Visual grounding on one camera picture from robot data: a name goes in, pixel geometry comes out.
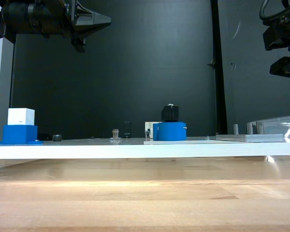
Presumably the clear plastic tub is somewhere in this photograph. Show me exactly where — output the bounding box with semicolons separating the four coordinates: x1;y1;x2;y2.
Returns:
246;115;290;145

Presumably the grey aluminium block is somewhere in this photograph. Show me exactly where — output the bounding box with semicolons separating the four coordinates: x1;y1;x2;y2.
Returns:
216;133;285;143

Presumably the white cube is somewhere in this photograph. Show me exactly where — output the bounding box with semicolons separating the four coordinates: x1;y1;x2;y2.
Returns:
7;108;35;126

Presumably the grey connector housing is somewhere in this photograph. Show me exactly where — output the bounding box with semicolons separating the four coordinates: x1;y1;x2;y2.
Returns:
144;122;158;140

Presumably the clamp insert block with screw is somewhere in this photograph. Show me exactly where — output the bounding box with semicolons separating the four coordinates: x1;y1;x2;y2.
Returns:
160;103;179;122

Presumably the small blue base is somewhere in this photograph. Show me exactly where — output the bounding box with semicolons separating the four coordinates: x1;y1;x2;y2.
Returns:
0;125;44;145

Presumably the white board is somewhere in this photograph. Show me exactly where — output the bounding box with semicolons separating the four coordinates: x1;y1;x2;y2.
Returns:
0;139;290;160

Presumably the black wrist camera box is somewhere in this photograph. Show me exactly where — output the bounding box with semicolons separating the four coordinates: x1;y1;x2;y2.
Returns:
262;23;290;52

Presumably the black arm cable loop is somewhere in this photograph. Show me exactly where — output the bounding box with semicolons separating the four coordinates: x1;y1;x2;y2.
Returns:
259;0;290;21

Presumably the black metal frame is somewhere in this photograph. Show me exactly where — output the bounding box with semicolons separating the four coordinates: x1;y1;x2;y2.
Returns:
207;0;229;135

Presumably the blue round clamp mount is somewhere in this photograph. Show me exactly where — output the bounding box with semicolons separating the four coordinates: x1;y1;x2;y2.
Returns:
153;122;187;142

